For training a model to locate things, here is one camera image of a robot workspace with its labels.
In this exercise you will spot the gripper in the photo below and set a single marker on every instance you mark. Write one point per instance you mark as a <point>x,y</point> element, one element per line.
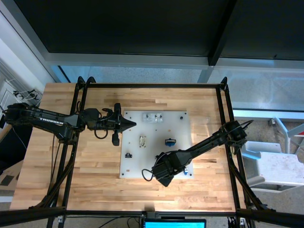
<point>165,180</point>
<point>111,123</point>

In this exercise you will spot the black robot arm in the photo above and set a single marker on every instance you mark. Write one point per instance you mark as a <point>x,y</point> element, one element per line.
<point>206,142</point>
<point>50,120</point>

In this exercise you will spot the small blue white connector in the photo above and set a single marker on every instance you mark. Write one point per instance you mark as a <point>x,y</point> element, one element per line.
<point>186,171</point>

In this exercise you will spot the white grey connector housing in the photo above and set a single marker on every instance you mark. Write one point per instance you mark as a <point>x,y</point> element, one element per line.
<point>142,141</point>

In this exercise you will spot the white board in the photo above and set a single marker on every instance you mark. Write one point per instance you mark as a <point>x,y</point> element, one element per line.
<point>152,133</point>

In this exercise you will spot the black clamp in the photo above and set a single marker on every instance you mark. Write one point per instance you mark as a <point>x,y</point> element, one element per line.
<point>128,155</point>

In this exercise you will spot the blue and black connector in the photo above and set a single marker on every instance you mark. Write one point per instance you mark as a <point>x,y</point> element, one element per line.
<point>170,142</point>

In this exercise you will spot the blue screen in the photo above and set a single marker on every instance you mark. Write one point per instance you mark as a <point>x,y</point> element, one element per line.
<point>173,224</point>

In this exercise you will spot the clear plastic tub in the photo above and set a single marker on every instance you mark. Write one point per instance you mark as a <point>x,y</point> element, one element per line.
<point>202,128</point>

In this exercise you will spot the white step stool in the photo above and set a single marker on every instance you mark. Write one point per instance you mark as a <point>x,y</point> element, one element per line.
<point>273,166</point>

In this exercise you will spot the grey metal stand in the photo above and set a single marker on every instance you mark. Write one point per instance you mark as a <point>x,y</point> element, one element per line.
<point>287,140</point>

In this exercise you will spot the black aluminium frame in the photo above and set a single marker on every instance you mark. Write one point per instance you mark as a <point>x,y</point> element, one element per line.
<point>152,85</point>

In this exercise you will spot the black wall post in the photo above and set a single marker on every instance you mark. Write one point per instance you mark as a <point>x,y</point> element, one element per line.
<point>221,35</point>

